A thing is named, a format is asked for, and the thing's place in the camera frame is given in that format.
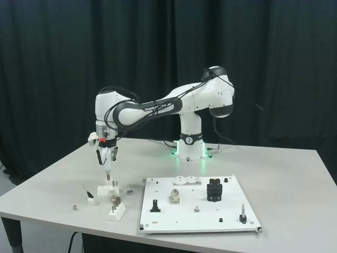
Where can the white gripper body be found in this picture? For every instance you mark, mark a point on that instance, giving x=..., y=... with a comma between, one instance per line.
x=108, y=155

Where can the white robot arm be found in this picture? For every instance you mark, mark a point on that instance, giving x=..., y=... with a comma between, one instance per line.
x=200, y=97

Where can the white wedge peg holder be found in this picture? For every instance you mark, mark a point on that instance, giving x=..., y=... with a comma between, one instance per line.
x=116, y=214

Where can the thin black rod red tag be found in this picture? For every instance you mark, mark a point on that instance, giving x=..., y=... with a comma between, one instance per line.
x=98, y=155

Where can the metal hex nut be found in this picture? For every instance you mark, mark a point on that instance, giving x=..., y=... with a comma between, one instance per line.
x=129, y=192

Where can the small white plug holder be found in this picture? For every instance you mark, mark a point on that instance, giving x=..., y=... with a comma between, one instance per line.
x=92, y=202

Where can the white large gear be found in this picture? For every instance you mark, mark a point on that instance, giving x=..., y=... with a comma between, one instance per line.
x=179, y=180

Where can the white medium gear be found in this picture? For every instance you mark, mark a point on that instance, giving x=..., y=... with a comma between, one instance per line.
x=191, y=179

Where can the white task board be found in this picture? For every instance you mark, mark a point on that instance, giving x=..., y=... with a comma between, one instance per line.
x=184, y=216

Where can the black curtain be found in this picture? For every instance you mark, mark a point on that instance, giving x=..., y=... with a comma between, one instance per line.
x=52, y=66

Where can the black D-SUB plug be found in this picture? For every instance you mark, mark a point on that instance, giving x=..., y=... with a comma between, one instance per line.
x=214, y=191

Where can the grey table leg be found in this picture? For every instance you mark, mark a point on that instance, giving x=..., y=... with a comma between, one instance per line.
x=11, y=234

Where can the metal bolt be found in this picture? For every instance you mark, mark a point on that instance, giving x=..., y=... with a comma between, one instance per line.
x=242, y=210

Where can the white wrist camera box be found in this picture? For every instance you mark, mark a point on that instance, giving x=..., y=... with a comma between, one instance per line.
x=93, y=138

